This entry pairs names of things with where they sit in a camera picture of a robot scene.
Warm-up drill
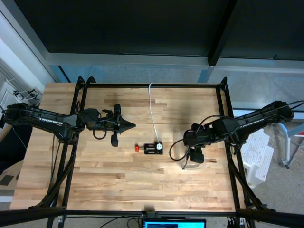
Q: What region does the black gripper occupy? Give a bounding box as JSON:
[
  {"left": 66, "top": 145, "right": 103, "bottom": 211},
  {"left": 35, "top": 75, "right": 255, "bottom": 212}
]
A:
[
  {"left": 99, "top": 104, "right": 136, "bottom": 148},
  {"left": 190, "top": 145, "right": 205, "bottom": 164}
]

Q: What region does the clear plastic container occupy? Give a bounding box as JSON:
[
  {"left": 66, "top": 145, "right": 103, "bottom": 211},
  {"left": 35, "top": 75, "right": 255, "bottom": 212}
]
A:
[{"left": 174, "top": 133, "right": 206, "bottom": 171}]

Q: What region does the black vise with orange knob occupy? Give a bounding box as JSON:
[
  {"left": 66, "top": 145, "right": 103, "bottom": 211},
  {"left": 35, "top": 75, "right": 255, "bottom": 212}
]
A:
[{"left": 134, "top": 142, "right": 164, "bottom": 155}]

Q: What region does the white foam block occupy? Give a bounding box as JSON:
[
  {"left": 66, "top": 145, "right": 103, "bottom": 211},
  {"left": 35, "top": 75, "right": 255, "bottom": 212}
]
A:
[{"left": 240, "top": 129, "right": 276, "bottom": 190}]

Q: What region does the laptop screen with blue edge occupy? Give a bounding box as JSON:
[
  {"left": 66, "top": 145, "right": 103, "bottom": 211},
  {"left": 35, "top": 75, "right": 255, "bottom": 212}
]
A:
[{"left": 142, "top": 218, "right": 207, "bottom": 228}]

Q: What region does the brown cardboard box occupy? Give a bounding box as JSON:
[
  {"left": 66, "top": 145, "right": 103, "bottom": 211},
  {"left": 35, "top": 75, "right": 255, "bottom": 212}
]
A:
[{"left": 0, "top": 159, "right": 25, "bottom": 191}]

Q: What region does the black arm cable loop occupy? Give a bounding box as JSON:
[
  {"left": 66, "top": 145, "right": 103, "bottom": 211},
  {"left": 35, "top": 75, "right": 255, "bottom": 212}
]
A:
[
  {"left": 92, "top": 127, "right": 107, "bottom": 140},
  {"left": 169, "top": 139, "right": 191, "bottom": 170}
]

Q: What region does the white power cable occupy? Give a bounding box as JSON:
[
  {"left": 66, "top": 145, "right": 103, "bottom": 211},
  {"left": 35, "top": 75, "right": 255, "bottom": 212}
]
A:
[{"left": 148, "top": 82, "right": 160, "bottom": 143}]

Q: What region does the black metal frame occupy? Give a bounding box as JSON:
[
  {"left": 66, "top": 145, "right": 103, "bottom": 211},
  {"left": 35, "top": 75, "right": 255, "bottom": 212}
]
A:
[{"left": 0, "top": 76, "right": 304, "bottom": 228}]

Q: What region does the black table-level camera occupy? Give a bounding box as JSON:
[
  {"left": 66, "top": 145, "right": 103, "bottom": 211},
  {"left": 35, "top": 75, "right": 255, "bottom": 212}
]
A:
[{"left": 142, "top": 207, "right": 159, "bottom": 219}]

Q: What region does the grey metal chair frame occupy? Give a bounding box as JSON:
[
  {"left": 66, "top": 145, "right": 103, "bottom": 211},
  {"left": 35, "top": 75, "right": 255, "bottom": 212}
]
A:
[{"left": 273, "top": 122, "right": 304, "bottom": 170}]

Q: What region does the black and white cable bundle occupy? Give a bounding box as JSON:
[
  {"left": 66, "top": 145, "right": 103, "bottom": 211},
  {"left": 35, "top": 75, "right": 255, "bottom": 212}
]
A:
[{"left": 4, "top": 79, "right": 41, "bottom": 101}]

